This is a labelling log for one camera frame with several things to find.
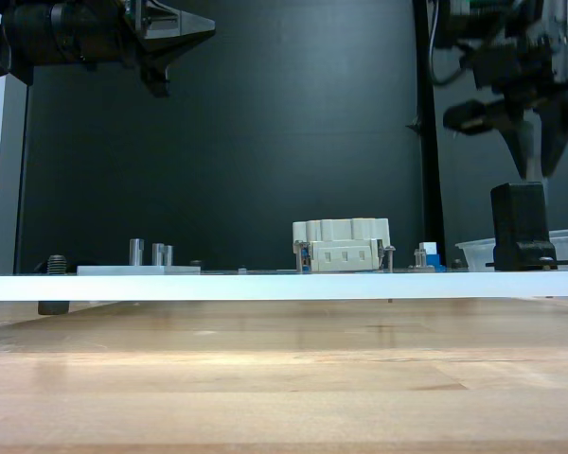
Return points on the clear plastic tub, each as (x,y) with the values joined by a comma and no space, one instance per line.
(473,255)

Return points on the beige connector housing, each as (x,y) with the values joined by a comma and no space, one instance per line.
(341,246)

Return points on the black vertical column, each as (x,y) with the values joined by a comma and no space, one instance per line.
(431,189)

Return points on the black threaded screw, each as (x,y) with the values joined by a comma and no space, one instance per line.
(58,265)

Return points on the short silver metal post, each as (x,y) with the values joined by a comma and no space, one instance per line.
(157,254)
(168,256)

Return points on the tall silver metal post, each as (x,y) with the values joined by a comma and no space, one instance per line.
(136,253)

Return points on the black rubber foot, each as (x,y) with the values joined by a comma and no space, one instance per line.
(53,308)

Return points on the tall black holder block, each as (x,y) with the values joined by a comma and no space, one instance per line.
(520,222)

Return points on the small blue white socket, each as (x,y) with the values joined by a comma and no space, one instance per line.
(431,249)

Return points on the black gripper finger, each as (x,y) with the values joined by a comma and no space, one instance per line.
(558,123)
(170,47)
(516,142)
(189,26)

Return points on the small silver bracket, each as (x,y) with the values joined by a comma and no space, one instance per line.
(419,259)

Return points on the grey metal base plate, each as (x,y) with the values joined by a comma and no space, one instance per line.
(123,270)

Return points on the white task board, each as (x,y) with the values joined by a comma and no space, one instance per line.
(284,286)

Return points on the blue clamp holder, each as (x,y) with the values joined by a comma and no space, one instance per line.
(304,259)

